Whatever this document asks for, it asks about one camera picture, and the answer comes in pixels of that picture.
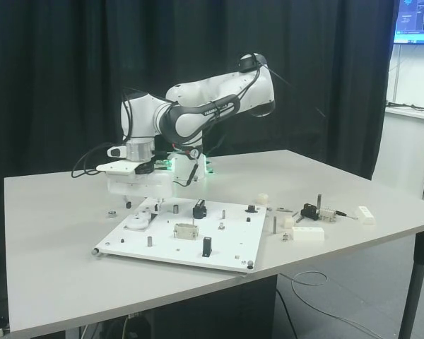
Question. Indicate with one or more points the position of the black curtain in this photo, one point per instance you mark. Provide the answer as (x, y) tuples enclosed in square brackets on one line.
[(56, 70)]

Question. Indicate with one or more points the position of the black cabinet under table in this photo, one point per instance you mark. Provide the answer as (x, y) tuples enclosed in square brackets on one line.
[(198, 310)]

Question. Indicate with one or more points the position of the thin black rod red tag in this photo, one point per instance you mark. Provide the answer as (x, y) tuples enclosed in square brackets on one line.
[(193, 171)]

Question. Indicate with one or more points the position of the beige waterproof plug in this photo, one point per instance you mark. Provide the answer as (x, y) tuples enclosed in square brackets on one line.
[(326, 214)]

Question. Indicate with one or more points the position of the metal bolt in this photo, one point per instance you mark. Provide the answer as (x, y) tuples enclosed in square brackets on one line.
[(284, 209)]

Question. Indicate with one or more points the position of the white cabinet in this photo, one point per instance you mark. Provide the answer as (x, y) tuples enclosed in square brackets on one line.
[(410, 152)]

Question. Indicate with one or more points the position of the white holder with holes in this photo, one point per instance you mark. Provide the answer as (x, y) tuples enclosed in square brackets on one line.
[(365, 215), (307, 234)]

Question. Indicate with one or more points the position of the blue screen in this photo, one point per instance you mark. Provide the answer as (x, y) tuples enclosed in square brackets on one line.
[(417, 21)]

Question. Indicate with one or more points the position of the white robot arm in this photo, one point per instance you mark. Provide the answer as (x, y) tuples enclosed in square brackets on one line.
[(198, 95)]

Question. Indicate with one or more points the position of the metal square peg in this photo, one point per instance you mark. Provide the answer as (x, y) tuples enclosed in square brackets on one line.
[(318, 201), (274, 224)]

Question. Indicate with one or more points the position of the white medium gear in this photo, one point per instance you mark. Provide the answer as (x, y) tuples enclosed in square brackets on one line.
[(145, 213)]

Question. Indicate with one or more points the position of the black USB plug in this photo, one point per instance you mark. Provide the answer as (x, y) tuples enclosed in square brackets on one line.
[(341, 213)]

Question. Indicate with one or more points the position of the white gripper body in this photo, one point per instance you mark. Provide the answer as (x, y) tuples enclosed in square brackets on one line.
[(141, 185)]

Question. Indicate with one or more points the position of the black D-SUB plug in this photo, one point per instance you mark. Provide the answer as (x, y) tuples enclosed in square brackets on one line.
[(309, 211)]

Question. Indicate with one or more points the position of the black table leg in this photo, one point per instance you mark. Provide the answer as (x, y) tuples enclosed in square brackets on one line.
[(415, 282)]

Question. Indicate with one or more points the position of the white task board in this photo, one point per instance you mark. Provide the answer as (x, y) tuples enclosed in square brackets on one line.
[(183, 254)]

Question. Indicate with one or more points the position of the white large gear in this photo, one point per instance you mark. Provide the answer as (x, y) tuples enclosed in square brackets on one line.
[(138, 223)]

